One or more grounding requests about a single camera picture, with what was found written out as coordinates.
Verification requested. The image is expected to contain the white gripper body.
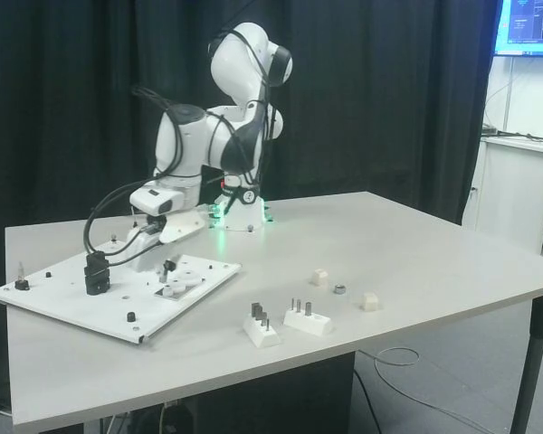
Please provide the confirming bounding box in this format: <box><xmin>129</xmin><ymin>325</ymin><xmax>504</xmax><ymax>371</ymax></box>
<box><xmin>125</xmin><ymin>228</ymin><xmax>182</xmax><ymax>272</ymax></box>

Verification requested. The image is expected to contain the white square peg holder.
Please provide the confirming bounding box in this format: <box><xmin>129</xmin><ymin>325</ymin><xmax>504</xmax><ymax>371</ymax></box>
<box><xmin>242</xmin><ymin>311</ymin><xmax>281</xmax><ymax>349</ymax></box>

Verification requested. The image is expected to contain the white round peg holder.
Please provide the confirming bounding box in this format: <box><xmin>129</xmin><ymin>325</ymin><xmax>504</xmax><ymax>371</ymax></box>
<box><xmin>282</xmin><ymin>309</ymin><xmax>334</xmax><ymax>338</ymax></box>

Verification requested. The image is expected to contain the white mounting plate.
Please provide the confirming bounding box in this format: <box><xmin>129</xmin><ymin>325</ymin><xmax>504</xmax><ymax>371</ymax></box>
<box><xmin>157</xmin><ymin>212</ymin><xmax>207</xmax><ymax>245</ymax></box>

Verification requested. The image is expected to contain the black D-SUB plug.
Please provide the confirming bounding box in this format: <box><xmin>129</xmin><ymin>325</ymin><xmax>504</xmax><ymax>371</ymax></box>
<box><xmin>83</xmin><ymin>252</ymin><xmax>111</xmax><ymax>296</ymax></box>

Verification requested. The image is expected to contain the white task board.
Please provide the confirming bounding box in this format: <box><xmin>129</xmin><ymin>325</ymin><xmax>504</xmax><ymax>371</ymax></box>
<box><xmin>0</xmin><ymin>228</ymin><xmax>243</xmax><ymax>344</ymax></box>

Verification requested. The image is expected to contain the black curtain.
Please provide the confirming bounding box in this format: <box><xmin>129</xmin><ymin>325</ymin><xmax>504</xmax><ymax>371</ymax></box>
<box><xmin>0</xmin><ymin>0</ymin><xmax>503</xmax><ymax>399</ymax></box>

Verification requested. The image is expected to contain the white cabinet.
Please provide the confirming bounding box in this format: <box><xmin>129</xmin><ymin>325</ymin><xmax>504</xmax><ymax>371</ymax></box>
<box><xmin>461</xmin><ymin>135</ymin><xmax>543</xmax><ymax>261</ymax></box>

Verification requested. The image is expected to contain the black table leg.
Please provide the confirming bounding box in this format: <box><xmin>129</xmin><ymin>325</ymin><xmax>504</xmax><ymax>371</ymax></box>
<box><xmin>510</xmin><ymin>288</ymin><xmax>543</xmax><ymax>434</ymax></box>

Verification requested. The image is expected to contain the blue screen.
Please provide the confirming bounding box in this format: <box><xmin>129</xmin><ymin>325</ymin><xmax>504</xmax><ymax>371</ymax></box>
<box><xmin>492</xmin><ymin>0</ymin><xmax>543</xmax><ymax>58</ymax></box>

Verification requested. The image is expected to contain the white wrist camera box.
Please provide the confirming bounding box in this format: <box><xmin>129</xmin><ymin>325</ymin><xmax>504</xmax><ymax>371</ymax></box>
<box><xmin>129</xmin><ymin>187</ymin><xmax>185</xmax><ymax>213</ymax></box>

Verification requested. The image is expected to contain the black camera cable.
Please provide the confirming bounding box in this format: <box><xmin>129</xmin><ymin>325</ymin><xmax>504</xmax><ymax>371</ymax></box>
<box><xmin>83</xmin><ymin>83</ymin><xmax>272</xmax><ymax>268</ymax></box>

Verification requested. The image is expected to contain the grey floor cable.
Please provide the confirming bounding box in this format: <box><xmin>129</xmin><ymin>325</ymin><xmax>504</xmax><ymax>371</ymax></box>
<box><xmin>357</xmin><ymin>346</ymin><xmax>521</xmax><ymax>434</ymax></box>

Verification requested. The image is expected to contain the dark cable bundle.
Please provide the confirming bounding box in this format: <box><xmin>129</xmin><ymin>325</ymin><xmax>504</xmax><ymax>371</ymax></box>
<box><xmin>479</xmin><ymin>127</ymin><xmax>543</xmax><ymax>146</ymax></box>

